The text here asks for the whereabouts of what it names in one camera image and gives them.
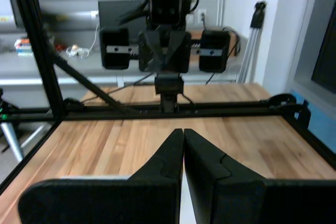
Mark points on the black aluminium frame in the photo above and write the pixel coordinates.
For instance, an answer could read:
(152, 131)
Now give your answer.
(39, 51)

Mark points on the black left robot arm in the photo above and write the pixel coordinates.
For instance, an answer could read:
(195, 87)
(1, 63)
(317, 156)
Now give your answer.
(169, 85)

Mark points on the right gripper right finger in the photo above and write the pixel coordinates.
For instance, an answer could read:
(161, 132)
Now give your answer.
(249, 200)

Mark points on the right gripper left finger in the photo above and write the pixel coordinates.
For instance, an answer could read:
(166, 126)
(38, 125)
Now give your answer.
(118, 200)

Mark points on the white wall outlet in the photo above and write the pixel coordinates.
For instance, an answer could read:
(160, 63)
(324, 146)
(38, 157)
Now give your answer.
(202, 15)

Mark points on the black monitor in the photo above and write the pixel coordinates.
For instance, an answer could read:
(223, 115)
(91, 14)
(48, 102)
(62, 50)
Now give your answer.
(107, 11)

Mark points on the stack of colourful boxes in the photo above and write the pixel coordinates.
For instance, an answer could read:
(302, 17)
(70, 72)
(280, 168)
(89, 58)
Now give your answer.
(23, 47)

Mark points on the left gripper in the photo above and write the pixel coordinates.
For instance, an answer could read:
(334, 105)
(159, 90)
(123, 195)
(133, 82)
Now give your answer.
(114, 51)

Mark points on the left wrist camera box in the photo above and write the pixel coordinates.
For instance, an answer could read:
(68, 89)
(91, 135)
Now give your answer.
(166, 10)

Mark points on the grey metal table leg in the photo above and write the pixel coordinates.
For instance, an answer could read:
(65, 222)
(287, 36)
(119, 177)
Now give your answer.
(11, 140)

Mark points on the white tripod black head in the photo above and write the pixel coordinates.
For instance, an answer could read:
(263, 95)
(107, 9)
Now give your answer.
(258, 14)

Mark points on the brown wooden box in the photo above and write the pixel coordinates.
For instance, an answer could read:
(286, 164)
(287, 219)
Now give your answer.
(195, 36)

